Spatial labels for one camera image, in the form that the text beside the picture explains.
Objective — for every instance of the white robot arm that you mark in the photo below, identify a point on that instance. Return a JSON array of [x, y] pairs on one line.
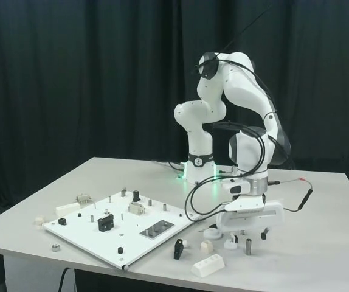
[[244, 100]]

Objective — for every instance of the white camera mounting plate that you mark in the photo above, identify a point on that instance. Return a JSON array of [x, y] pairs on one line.
[[247, 203]]

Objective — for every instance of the large metal round peg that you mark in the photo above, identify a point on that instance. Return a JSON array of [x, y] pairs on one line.
[[249, 246]]

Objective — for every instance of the beige waterproof plug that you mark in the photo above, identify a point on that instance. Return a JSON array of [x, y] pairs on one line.
[[84, 199]]

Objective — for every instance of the white medium gear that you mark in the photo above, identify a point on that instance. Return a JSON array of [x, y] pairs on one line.
[[228, 244]]

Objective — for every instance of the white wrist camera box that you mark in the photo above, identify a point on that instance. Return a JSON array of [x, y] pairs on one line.
[[244, 187]]

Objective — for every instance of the black curtain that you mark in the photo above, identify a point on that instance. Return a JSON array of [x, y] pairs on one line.
[[71, 76]]

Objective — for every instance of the metal nut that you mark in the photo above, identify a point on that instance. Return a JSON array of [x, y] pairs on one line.
[[55, 248]]

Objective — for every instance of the small white holder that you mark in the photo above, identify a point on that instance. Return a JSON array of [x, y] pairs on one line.
[[206, 246], [39, 220]]

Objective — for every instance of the white large gear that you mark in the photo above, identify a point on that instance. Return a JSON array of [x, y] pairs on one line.
[[212, 235]]

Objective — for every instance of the white small gear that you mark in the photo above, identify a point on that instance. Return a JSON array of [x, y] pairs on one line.
[[184, 242]]

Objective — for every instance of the black D-SUB plug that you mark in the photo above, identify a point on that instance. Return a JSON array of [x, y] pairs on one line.
[[178, 248]]

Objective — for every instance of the black USB plug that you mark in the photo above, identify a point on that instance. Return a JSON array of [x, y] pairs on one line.
[[136, 196]]

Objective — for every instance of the long white peg holder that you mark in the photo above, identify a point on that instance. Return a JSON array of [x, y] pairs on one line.
[[67, 209], [208, 267]]

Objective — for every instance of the white task board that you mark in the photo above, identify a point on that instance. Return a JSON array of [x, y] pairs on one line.
[[80, 240]]

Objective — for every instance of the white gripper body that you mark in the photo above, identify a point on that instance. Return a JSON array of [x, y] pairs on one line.
[[253, 220]]

